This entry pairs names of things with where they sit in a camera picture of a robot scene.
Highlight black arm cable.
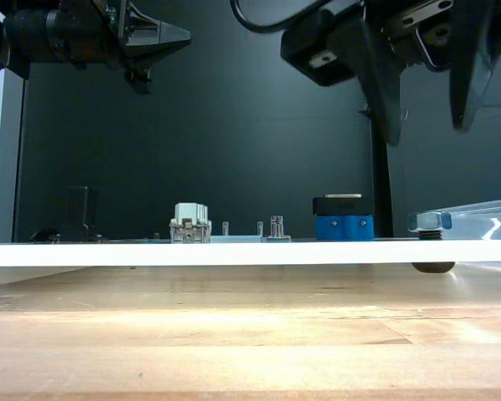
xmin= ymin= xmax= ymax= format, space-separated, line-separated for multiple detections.
xmin=230 ymin=0 xmax=322 ymax=34

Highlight clear plastic tub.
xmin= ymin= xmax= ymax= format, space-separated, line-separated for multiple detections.
xmin=449 ymin=197 xmax=501 ymax=241

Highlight silver hex nut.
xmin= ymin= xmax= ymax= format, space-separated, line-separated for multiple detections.
xmin=406 ymin=211 xmax=453 ymax=233

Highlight black round foot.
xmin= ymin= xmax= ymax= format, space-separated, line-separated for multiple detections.
xmin=411 ymin=261 xmax=457 ymax=274

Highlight grey window frame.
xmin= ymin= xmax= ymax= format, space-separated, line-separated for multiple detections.
xmin=0 ymin=65 xmax=25 ymax=244

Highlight black socket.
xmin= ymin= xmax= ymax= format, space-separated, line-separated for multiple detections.
xmin=29 ymin=185 xmax=109 ymax=243

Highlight blue and black connector block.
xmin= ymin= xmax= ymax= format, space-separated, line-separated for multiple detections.
xmin=311 ymin=192 xmax=376 ymax=242

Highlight white board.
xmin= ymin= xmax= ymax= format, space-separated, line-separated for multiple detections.
xmin=0 ymin=238 xmax=501 ymax=268

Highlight thick silver stud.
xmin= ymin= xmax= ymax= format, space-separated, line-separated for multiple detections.
xmin=269 ymin=214 xmax=286 ymax=238

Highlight grey connector housing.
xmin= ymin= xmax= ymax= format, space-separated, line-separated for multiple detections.
xmin=168 ymin=201 xmax=213 ymax=245

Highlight black window post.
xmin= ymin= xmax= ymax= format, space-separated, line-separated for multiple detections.
xmin=358 ymin=104 xmax=396 ymax=240

